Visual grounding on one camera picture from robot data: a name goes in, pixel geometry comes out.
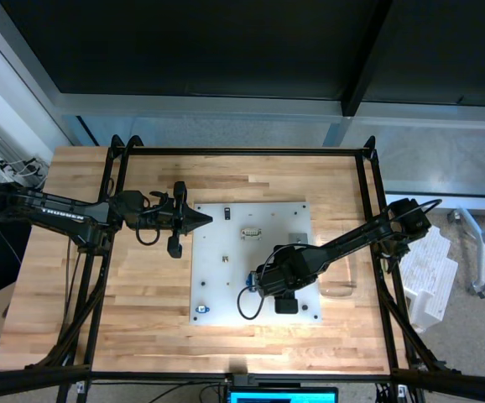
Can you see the white styrofoam block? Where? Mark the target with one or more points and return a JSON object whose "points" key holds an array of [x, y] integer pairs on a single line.
{"points": [[431, 273]]}

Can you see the blue round holder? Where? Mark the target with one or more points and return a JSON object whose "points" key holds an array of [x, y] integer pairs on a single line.
{"points": [[251, 278]]}

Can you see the white square board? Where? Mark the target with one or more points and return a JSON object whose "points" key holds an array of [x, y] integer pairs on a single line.
{"points": [[225, 302]]}

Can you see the black wall pillar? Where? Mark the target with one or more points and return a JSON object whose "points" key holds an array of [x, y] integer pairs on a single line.
{"points": [[368, 54]]}

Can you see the small black camera box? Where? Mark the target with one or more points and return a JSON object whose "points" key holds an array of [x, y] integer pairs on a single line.
{"points": [[241, 378]]}

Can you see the small black connector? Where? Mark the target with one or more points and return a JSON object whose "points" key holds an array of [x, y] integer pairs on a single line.
{"points": [[227, 213]]}

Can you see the laptop screen with blue edge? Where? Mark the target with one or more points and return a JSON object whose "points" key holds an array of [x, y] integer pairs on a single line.
{"points": [[280, 396]]}

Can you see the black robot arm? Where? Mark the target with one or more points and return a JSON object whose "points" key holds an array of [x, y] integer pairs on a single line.
{"points": [[351, 241], [58, 212]]}

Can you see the clear plastic tub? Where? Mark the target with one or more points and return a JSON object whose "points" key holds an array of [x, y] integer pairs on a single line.
{"points": [[339, 291]]}

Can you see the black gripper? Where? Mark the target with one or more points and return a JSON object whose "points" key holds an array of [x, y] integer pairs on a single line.
{"points": [[178, 218], [282, 279]]}

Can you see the black metal frame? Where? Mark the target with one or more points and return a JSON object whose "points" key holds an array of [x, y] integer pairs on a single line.
{"points": [[242, 151]]}

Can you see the grey metal chair legs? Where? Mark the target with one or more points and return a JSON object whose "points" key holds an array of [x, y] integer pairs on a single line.
{"points": [[482, 252]]}

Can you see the blue square socket base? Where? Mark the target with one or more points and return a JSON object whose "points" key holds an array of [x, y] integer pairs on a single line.
{"points": [[193, 310]]}

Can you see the pale rectangular connector housing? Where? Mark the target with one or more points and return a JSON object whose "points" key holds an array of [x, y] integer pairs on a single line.
{"points": [[251, 234]]}

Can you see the grey metal plate with bracket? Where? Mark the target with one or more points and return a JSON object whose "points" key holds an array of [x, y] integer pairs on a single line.
{"points": [[293, 237]]}

